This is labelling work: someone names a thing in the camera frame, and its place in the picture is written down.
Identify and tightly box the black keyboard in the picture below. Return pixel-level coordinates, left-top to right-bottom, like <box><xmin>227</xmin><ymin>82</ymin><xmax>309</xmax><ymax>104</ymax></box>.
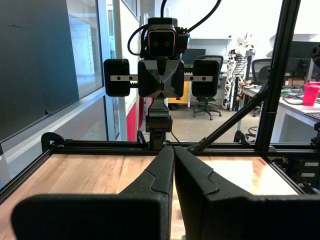
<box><xmin>303</xmin><ymin>111</ymin><xmax>320</xmax><ymax>121</ymax></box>

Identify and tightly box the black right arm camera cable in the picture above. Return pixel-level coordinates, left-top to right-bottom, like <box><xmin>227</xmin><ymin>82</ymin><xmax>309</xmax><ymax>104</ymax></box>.
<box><xmin>160</xmin><ymin>0</ymin><xmax>223</xmax><ymax>33</ymax></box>

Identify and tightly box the black computer monitor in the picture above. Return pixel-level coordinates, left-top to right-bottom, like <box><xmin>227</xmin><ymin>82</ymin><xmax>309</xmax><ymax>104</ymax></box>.
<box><xmin>181</xmin><ymin>48</ymin><xmax>207</xmax><ymax>66</ymax></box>
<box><xmin>284</xmin><ymin>40</ymin><xmax>320</xmax><ymax>76</ymax></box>

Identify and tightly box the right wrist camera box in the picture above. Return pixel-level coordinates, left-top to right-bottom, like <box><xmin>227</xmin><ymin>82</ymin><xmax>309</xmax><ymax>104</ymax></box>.
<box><xmin>147</xmin><ymin>24</ymin><xmax>177</xmax><ymax>57</ymax></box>

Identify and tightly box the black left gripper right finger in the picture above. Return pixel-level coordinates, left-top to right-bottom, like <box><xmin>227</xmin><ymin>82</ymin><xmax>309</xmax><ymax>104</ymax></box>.
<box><xmin>174</xmin><ymin>146</ymin><xmax>320</xmax><ymax>240</ymax></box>

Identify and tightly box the white work desk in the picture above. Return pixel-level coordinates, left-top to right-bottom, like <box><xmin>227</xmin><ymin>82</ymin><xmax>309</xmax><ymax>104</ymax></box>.
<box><xmin>241</xmin><ymin>86</ymin><xmax>320</xmax><ymax>144</ymax></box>

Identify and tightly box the white lattice figure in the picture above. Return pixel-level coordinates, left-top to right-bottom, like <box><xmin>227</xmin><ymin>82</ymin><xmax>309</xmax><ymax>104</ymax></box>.
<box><xmin>223</xmin><ymin>32</ymin><xmax>259</xmax><ymax>111</ymax></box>

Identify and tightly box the black round mount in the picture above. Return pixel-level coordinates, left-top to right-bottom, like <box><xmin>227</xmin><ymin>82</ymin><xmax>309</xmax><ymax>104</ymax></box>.
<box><xmin>311</xmin><ymin>44</ymin><xmax>320</xmax><ymax>65</ymax></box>

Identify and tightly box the black aluminium table frame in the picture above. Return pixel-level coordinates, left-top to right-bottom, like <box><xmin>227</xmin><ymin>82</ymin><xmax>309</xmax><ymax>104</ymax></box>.
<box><xmin>0</xmin><ymin>0</ymin><xmax>320</xmax><ymax>199</ymax></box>

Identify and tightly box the red plastic container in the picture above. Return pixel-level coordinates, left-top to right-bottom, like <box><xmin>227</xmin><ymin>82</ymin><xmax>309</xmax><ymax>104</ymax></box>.
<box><xmin>302</xmin><ymin>80</ymin><xmax>320</xmax><ymax>107</ymax></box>

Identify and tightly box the gray office chair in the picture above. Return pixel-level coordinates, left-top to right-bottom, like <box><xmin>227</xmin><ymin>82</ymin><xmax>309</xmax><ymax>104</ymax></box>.
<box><xmin>250</xmin><ymin>58</ymin><xmax>273</xmax><ymax>118</ymax></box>

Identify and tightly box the black right gripper cable loop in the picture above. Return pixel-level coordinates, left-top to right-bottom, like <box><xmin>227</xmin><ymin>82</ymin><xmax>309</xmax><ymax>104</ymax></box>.
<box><xmin>126</xmin><ymin>24</ymin><xmax>149</xmax><ymax>57</ymax></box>

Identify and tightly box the black control box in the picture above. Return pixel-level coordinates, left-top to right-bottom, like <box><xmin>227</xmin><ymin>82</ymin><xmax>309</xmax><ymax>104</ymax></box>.
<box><xmin>271</xmin><ymin>155</ymin><xmax>320</xmax><ymax>195</ymax></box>

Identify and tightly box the yellow cabinet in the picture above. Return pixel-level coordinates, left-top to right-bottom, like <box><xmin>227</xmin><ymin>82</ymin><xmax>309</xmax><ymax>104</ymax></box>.
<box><xmin>167</xmin><ymin>81</ymin><xmax>190</xmax><ymax>104</ymax></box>

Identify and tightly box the black mesh office chair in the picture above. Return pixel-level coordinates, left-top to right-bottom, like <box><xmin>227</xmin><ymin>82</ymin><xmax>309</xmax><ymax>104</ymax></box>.
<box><xmin>192</xmin><ymin>54</ymin><xmax>225</xmax><ymax>121</ymax></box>

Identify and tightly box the red cabinet panel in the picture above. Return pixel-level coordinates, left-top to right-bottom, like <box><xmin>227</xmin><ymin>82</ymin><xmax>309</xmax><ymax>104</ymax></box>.
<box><xmin>125</xmin><ymin>99</ymin><xmax>145</xmax><ymax>142</ymax></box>

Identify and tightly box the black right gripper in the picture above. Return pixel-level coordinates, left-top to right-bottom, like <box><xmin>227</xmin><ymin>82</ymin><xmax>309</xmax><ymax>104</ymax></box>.
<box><xmin>103</xmin><ymin>58</ymin><xmax>221</xmax><ymax>99</ymax></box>

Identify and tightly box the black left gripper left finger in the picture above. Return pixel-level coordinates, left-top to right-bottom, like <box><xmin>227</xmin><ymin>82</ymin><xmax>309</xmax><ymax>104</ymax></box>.
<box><xmin>11</xmin><ymin>145</ymin><xmax>175</xmax><ymax>240</ymax></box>

